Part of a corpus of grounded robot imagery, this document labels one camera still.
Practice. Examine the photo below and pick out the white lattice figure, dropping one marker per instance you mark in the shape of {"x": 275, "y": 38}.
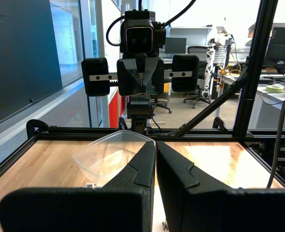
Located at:
{"x": 208, "y": 72}

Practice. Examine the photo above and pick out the large black monitor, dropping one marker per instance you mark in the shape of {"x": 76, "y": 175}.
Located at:
{"x": 282, "y": 46}

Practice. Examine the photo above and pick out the white desk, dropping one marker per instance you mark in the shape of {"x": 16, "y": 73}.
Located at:
{"x": 265, "y": 113}

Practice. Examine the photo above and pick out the metal screw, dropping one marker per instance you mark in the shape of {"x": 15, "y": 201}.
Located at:
{"x": 165, "y": 225}

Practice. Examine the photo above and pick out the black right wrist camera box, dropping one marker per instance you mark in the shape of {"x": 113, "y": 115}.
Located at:
{"x": 139, "y": 38}

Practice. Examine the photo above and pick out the small black monitor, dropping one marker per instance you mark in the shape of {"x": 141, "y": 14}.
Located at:
{"x": 176, "y": 46}

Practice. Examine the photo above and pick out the green tape roll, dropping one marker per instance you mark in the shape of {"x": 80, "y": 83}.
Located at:
{"x": 274, "y": 89}

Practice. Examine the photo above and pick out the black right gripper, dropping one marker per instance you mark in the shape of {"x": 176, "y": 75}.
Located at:
{"x": 95, "y": 70}

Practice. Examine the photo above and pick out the white desk shelf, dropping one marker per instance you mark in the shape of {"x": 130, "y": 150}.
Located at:
{"x": 193, "y": 33}

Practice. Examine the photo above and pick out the black aluminium frame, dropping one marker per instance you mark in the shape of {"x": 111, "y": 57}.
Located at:
{"x": 84, "y": 131}

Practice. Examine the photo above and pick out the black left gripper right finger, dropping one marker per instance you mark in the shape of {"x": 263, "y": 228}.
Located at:
{"x": 217, "y": 210}

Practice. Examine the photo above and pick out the red cabinet panel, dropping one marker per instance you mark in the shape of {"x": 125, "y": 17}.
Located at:
{"x": 113, "y": 108}

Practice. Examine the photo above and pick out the black mesh office chair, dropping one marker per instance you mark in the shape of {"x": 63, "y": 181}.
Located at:
{"x": 196, "y": 52}

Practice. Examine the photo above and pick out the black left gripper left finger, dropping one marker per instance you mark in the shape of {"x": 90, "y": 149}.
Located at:
{"x": 84, "y": 210}

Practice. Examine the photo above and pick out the clear plastic container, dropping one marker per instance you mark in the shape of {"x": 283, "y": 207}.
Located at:
{"x": 103, "y": 154}

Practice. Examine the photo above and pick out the small white plastic clip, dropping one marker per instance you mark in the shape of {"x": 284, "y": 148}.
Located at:
{"x": 91, "y": 185}

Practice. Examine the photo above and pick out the black stool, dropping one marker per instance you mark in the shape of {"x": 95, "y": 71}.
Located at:
{"x": 164, "y": 108}

